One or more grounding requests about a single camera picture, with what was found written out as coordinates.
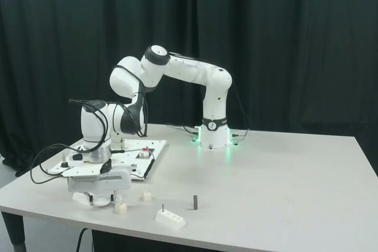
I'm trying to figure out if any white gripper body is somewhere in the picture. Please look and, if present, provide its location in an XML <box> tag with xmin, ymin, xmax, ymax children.
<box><xmin>67</xmin><ymin>166</ymin><xmax>132</xmax><ymax>193</ymax></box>

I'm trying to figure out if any white peg holder block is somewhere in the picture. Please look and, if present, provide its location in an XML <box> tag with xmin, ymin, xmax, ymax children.
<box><xmin>155</xmin><ymin>209</ymin><xmax>187</xmax><ymax>231</ymax></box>
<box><xmin>72</xmin><ymin>192</ymin><xmax>91</xmax><ymax>206</ymax></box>

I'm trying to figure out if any flat white mounting plate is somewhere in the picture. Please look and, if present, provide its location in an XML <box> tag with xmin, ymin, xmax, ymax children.
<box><xmin>63</xmin><ymin>168</ymin><xmax>103</xmax><ymax>181</ymax></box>

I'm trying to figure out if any thin black rod red tag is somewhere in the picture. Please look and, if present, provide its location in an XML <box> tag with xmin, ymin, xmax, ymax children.
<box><xmin>123</xmin><ymin>145</ymin><xmax>157</xmax><ymax>181</ymax></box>

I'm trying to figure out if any white task board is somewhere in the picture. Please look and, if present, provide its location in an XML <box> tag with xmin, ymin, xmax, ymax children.
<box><xmin>47</xmin><ymin>139</ymin><xmax>168</xmax><ymax>181</ymax></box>

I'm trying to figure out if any dark grey table leg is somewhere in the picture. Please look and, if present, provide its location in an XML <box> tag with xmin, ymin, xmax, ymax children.
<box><xmin>1</xmin><ymin>212</ymin><xmax>24</xmax><ymax>252</ymax></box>

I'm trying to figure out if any black curtain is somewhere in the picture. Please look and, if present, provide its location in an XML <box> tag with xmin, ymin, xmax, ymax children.
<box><xmin>0</xmin><ymin>0</ymin><xmax>378</xmax><ymax>178</ymax></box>

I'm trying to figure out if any black cable under table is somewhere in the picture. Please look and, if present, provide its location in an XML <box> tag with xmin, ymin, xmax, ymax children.
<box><xmin>77</xmin><ymin>227</ymin><xmax>93</xmax><ymax>252</ymax></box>

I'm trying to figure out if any black looped gripper cable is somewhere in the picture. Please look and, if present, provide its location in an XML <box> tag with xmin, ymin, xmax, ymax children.
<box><xmin>29</xmin><ymin>143</ymin><xmax>85</xmax><ymax>184</ymax></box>

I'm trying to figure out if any black base cable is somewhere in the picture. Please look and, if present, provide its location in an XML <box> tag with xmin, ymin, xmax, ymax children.
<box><xmin>182</xmin><ymin>125</ymin><xmax>202</xmax><ymax>135</ymax></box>
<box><xmin>232</xmin><ymin>129</ymin><xmax>251</xmax><ymax>140</ymax></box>

